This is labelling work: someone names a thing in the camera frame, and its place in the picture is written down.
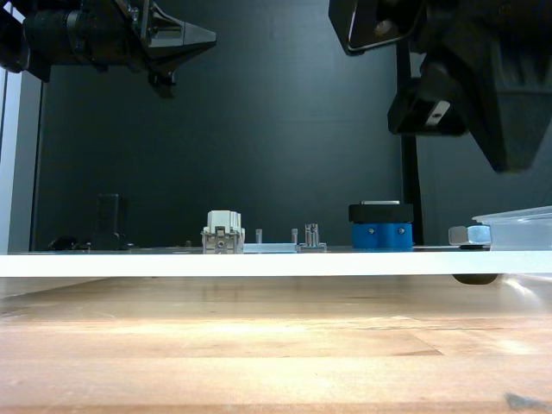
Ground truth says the clear plastic tub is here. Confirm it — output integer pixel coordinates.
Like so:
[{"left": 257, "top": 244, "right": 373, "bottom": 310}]
[{"left": 472, "top": 205, "right": 552, "bottom": 311}]

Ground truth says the blue mount with black connector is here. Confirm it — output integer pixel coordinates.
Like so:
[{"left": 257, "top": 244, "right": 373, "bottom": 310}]
[{"left": 348, "top": 200, "right": 415, "bottom": 250}]

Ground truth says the aluminium bar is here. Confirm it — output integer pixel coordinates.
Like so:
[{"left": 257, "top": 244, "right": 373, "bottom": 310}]
[{"left": 243, "top": 242, "right": 298, "bottom": 254}]

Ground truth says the black M12 bolt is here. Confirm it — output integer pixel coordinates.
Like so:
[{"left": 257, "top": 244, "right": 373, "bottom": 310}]
[{"left": 451, "top": 243, "right": 498, "bottom": 285}]

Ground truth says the beige connector housing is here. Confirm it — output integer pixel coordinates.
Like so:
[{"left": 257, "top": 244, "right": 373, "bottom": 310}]
[{"left": 200, "top": 210, "right": 247, "bottom": 254}]

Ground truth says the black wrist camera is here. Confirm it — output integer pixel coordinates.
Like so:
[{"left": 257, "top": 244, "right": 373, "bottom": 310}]
[{"left": 327, "top": 0, "right": 426, "bottom": 56}]

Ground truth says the small metal connector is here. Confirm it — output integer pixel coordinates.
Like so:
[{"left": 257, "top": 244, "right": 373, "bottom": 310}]
[{"left": 297, "top": 223, "right": 329, "bottom": 254}]

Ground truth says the white board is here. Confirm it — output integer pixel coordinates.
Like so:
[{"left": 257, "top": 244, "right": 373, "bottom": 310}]
[{"left": 0, "top": 246, "right": 552, "bottom": 278}]

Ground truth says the silver M12 hex nut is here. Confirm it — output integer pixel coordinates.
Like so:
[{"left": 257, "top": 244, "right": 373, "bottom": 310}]
[{"left": 448, "top": 224, "right": 493, "bottom": 248}]

